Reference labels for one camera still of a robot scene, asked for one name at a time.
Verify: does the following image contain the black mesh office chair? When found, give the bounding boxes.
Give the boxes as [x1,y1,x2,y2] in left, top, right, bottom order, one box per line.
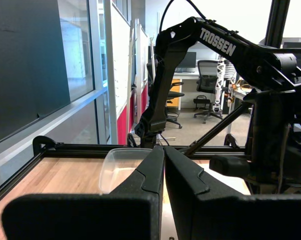
[192,59,224,125]

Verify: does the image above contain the black aluminium frame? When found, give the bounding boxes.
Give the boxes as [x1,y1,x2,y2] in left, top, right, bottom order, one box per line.
[0,0,294,210]

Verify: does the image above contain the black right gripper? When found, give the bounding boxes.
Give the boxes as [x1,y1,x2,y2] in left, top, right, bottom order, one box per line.
[209,96,301,195]

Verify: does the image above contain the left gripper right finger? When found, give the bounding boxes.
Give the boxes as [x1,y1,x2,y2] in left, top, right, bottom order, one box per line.
[164,146,301,240]

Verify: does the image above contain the clear plastic tub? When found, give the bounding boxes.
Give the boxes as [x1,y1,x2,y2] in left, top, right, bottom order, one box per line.
[97,147,154,195]

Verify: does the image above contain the white red partition panel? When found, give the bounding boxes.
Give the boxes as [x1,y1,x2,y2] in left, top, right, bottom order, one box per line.
[136,18,151,121]
[109,0,133,146]

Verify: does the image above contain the white desk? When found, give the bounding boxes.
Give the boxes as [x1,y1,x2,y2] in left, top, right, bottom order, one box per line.
[172,71,219,111]

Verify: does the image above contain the computer monitor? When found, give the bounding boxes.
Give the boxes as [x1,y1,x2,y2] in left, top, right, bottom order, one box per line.
[181,51,198,74]

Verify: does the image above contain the yellow cabinet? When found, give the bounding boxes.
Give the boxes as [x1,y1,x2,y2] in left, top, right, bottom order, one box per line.
[169,78,182,110]

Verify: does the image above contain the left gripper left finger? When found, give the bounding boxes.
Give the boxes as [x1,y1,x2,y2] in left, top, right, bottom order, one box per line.
[1,145,165,240]

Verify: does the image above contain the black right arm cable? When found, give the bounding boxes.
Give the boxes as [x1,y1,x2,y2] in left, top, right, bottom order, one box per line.
[159,0,210,33]

